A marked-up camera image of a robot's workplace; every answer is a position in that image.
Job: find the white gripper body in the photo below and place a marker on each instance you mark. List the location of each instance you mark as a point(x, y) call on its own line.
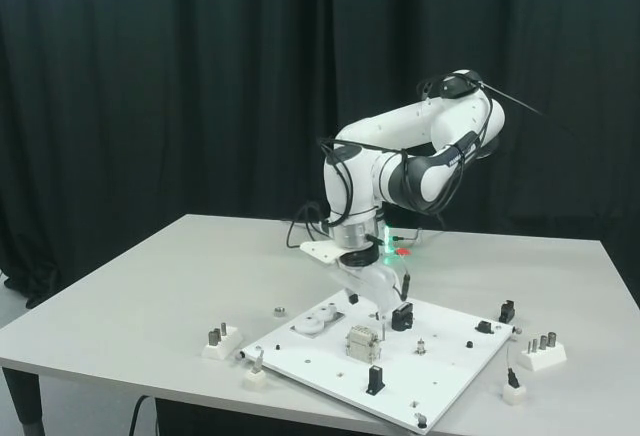
point(372, 283)

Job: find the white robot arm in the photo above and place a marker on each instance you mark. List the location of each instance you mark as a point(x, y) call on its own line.
point(390, 126)

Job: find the small metal square peg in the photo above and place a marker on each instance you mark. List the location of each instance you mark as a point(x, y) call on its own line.
point(224, 329)

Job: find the medium metal square peg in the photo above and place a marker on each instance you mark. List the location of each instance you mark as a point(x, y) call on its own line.
point(218, 332)

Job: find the white square peg holder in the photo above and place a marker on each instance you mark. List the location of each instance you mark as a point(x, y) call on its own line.
point(220, 350)

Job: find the large metal square peg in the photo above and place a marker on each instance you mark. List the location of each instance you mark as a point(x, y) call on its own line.
point(213, 339)

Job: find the small metal round peg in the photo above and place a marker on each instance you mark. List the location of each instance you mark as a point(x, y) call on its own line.
point(534, 345)

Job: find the medium metal round peg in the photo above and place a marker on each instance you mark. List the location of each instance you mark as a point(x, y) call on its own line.
point(543, 343)

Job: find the white round peg holder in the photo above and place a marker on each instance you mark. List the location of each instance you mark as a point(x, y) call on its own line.
point(542, 358)

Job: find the large metal round peg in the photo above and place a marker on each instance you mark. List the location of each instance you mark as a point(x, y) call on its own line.
point(552, 340)

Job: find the white small gear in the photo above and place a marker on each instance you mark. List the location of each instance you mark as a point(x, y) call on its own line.
point(330, 309)

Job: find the white medium gear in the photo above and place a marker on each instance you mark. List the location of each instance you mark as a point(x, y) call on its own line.
point(321, 315)

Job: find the white large gear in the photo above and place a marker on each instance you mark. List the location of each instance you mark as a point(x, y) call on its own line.
point(309, 327)

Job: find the white mounting plate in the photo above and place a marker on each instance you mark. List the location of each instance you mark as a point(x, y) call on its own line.
point(320, 251)

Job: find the white task board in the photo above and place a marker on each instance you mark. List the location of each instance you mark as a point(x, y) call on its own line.
point(440, 371)

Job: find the metal USB plug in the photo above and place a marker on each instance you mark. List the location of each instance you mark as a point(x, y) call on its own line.
point(258, 362)

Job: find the black D-SUB plug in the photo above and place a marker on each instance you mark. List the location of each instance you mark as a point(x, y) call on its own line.
point(506, 312)

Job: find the small white plug holder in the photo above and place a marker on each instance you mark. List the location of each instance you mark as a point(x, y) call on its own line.
point(254, 382)
point(514, 395)

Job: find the black Ethernet plug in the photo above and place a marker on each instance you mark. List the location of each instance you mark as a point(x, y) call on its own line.
point(511, 377)

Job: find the black curtain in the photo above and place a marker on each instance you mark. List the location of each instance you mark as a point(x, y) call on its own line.
point(150, 81)

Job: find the black table leg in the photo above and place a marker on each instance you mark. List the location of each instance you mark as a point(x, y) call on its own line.
point(22, 398)

